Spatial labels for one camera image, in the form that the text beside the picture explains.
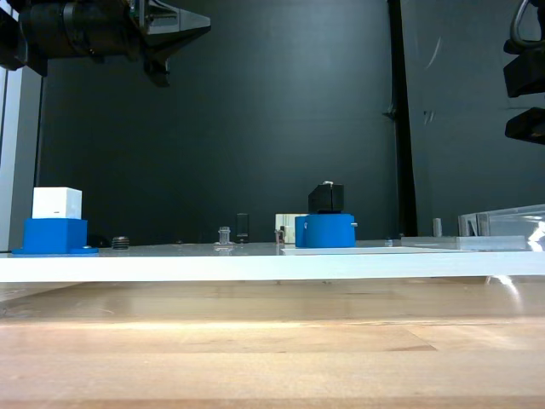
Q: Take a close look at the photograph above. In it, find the white cube block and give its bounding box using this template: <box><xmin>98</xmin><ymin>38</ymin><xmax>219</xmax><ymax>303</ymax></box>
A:
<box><xmin>32</xmin><ymin>186</ymin><xmax>83</xmax><ymax>222</ymax></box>

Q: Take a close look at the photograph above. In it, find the clear plastic tub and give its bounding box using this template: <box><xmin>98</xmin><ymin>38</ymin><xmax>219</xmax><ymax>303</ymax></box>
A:
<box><xmin>457</xmin><ymin>204</ymin><xmax>545</xmax><ymax>256</ymax></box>

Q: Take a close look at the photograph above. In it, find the grey looped cable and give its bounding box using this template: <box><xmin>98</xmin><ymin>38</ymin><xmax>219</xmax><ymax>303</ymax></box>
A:
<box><xmin>509</xmin><ymin>0</ymin><xmax>545</xmax><ymax>44</ymax></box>

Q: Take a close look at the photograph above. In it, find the blue round holder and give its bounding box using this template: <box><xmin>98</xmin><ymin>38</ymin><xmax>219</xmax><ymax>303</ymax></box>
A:
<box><xmin>294</xmin><ymin>212</ymin><xmax>358</xmax><ymax>249</ymax></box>

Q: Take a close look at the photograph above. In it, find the white base board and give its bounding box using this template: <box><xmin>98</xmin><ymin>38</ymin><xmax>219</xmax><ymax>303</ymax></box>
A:
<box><xmin>0</xmin><ymin>244</ymin><xmax>545</xmax><ymax>285</ymax></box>

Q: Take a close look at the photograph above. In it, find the light grey frame post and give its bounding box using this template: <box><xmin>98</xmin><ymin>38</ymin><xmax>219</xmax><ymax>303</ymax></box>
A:
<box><xmin>0</xmin><ymin>66</ymin><xmax>44</xmax><ymax>253</ymax></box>

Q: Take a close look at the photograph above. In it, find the white connector housing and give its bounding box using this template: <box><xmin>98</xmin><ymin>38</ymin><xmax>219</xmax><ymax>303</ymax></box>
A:
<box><xmin>274</xmin><ymin>213</ymin><xmax>297</xmax><ymax>245</ymax></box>

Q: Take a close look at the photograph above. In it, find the black block clamp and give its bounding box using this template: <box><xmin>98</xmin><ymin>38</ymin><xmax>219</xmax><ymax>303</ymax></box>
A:
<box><xmin>307</xmin><ymin>181</ymin><xmax>345</xmax><ymax>214</ymax></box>

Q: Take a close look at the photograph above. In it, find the blue square socket base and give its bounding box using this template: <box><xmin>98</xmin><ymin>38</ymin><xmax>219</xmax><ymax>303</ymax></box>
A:
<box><xmin>11</xmin><ymin>217</ymin><xmax>100</xmax><ymax>256</ymax></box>

